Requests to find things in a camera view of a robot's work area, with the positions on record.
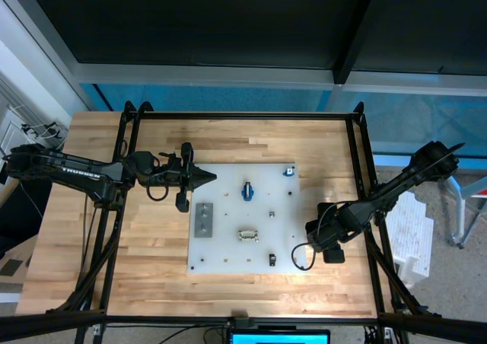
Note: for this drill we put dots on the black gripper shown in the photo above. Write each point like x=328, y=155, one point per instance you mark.
x=316, y=237
x=186, y=176

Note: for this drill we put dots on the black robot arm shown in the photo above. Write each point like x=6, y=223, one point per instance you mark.
x=380, y=192
x=57, y=165

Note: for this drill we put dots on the beige connector base socket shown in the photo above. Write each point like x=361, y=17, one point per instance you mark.
x=248, y=235

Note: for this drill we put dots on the small blue white connector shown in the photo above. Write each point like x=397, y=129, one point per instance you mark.
x=288, y=172

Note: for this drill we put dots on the grey metal plate with posts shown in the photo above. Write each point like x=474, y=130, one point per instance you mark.
x=198, y=226

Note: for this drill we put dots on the blue clamp holder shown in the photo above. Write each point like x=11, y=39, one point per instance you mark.
x=247, y=195

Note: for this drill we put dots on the white task board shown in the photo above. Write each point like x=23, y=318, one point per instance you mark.
x=228, y=252

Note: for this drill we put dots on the blue laptop screen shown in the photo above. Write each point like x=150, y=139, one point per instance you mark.
x=277, y=338

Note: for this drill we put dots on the silver metal stand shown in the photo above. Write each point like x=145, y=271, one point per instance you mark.
x=458, y=222

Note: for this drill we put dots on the red panel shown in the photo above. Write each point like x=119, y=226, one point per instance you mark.
x=480, y=196

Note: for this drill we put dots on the large cardboard box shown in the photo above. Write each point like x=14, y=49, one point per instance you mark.
x=15, y=252

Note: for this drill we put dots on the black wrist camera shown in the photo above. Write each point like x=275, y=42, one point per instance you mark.
x=334, y=256

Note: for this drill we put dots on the small black bracket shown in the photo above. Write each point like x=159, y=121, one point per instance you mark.
x=272, y=259

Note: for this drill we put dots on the black aluminium frame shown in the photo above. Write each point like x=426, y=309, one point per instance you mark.
x=228, y=115

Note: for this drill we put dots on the small black camera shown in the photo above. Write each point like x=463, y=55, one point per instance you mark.
x=243, y=319

